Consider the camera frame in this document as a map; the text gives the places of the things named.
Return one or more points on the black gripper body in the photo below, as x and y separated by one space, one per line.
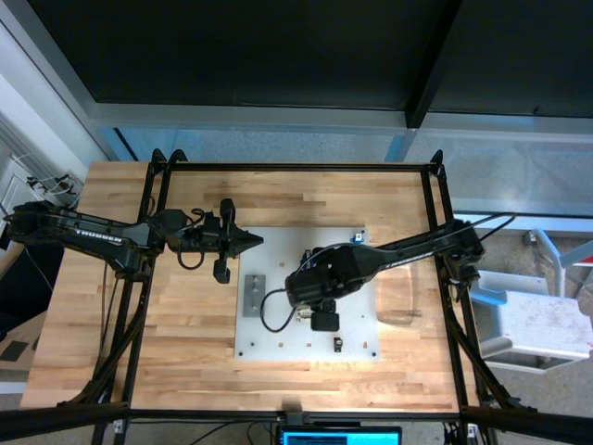
227 241

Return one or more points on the blue connector socket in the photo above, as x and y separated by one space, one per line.
306 265

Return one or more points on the black clamp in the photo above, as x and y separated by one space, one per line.
337 344

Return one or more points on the white plastic board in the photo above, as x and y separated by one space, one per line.
268 334

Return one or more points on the black vertical post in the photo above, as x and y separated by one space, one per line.
432 69

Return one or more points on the grey metal plate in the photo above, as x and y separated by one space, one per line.
255 311

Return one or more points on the cardboard box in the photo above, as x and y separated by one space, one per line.
18 331

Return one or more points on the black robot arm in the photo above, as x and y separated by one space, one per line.
407 254
92 232

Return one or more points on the black foam pad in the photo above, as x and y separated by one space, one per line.
13 351

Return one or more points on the blue-edged screen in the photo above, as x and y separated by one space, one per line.
338 438

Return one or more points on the beige HAN10E hub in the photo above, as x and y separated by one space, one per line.
303 316

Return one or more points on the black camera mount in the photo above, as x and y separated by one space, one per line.
293 416

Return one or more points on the small blue socket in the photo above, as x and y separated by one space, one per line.
357 237

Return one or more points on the clear plastic tub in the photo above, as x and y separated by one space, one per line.
400 320

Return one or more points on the white step stool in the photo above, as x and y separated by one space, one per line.
542 320

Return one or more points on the black aluminium table frame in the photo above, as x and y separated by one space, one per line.
69 417

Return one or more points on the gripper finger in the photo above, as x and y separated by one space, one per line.
245 245
245 235

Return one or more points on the grey metal stand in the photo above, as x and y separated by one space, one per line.
561 278

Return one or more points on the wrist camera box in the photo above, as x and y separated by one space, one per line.
211 222
325 321

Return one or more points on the white corner bracket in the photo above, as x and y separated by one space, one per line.
472 431
119 426

